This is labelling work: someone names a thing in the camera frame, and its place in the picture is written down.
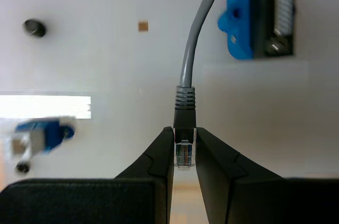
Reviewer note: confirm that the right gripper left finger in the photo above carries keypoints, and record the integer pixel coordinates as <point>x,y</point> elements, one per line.
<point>79,202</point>

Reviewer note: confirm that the short steel peg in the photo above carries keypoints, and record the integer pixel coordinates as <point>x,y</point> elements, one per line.
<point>34,28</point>

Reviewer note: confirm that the blue socket block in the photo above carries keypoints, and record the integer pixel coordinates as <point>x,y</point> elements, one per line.
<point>238,22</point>
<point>50,135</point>

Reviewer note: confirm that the beige many-pin connector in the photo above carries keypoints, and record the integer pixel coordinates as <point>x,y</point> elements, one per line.
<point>284,9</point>

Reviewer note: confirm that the white task board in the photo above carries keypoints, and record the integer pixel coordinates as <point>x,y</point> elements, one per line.
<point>106,62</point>

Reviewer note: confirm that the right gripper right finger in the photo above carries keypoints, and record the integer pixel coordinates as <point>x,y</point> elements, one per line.
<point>265,202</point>

